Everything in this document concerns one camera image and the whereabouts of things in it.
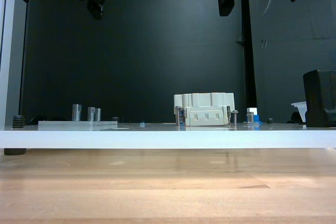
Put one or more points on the beige HAN10E hub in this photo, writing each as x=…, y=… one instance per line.
x=204, y=103

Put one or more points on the black connector block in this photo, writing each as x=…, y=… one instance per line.
x=320, y=98

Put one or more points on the silver hub screw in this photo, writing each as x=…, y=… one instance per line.
x=234, y=119

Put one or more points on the black screw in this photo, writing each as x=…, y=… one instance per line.
x=270, y=121
x=115, y=119

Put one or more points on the black threaded bolt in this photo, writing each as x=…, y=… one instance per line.
x=18, y=122

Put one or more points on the white board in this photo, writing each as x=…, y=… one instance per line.
x=168, y=138

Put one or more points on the black rubber foot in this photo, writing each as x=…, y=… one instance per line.
x=14, y=151

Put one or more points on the black wall post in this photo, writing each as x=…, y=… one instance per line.
x=249, y=77

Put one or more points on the tall steel post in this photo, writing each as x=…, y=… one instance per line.
x=77, y=112

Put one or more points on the short steel post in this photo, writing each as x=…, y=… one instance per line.
x=91, y=113
x=98, y=115

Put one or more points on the blue mount with white block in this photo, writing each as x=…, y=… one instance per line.
x=252, y=119

